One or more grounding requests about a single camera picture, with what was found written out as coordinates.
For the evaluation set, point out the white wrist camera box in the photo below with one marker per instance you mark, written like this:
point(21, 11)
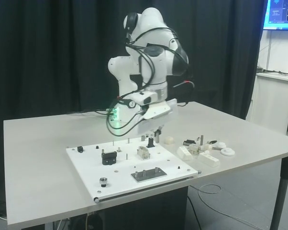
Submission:
point(140, 98)

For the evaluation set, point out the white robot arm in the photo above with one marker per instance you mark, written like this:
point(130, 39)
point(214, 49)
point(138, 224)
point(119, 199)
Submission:
point(151, 62)

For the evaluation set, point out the metal BNC plug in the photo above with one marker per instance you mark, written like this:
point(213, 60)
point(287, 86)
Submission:
point(103, 182)

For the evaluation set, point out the grey table leg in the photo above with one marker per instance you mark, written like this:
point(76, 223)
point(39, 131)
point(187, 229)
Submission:
point(286, 189)

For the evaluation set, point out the blue screen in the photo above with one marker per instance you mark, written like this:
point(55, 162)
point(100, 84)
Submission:
point(281, 13)

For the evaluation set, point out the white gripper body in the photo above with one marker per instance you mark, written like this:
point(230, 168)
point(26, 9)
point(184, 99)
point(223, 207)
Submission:
point(158, 112)

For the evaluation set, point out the small black plug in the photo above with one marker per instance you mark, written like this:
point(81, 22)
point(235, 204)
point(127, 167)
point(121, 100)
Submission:
point(213, 141)

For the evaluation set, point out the white cabinet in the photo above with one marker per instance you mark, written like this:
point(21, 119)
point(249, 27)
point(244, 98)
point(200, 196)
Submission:
point(275, 105)

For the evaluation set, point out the metal square peg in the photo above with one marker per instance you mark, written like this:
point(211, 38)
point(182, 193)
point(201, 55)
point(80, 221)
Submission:
point(143, 138)

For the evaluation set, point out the black curtain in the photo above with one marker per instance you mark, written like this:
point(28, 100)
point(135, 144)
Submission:
point(50, 60)

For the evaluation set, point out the white medium gear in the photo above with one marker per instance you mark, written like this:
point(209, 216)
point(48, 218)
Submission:
point(221, 145)

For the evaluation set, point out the white large gear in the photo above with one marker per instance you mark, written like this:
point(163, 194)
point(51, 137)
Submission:
point(227, 152)

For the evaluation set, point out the black box under table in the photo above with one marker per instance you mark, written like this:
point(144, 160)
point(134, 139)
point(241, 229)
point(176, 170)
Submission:
point(146, 210)

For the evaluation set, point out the white task board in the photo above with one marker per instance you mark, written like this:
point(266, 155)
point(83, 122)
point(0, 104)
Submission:
point(125, 172)

